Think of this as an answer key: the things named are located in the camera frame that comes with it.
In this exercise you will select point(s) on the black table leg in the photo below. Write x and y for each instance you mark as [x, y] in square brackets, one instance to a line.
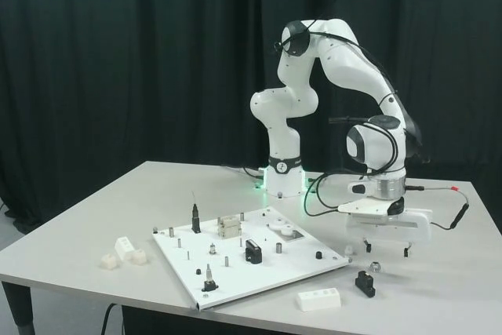
[17, 307]

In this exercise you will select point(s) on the white medium gear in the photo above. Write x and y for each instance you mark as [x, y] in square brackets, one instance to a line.
[286, 230]

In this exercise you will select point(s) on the thick metal round peg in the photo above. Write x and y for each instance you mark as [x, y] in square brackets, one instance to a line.
[278, 248]

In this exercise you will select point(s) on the white task board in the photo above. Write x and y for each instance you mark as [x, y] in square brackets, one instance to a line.
[235, 276]

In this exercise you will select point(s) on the tall black plug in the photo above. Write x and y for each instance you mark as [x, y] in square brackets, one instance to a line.
[195, 215]

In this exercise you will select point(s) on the black block plug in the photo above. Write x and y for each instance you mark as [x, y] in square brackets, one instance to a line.
[364, 283]
[253, 252]

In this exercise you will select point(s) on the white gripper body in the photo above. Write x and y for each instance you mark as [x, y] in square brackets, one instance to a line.
[415, 222]

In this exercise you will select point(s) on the white small gear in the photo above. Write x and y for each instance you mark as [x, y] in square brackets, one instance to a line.
[348, 249]

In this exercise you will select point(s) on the black curtain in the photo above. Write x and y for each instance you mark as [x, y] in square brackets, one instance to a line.
[117, 56]

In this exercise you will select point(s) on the tall white holder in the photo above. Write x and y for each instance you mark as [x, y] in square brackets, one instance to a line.
[124, 248]

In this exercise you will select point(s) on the metal BNC plug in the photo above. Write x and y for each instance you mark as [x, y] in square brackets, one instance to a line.
[212, 249]

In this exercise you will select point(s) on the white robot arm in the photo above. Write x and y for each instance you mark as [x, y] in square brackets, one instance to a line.
[353, 60]

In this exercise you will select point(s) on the long white holder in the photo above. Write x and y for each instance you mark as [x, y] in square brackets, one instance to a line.
[318, 299]

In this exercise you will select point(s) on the small white holder block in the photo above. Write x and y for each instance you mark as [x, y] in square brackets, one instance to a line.
[109, 262]
[139, 257]

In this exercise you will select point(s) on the flat white mounting plate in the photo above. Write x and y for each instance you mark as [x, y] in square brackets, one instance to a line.
[361, 206]

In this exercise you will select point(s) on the beige connector block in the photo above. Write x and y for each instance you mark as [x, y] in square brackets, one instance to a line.
[228, 228]

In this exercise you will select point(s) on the white large gear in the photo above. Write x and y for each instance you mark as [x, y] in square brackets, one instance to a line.
[275, 223]

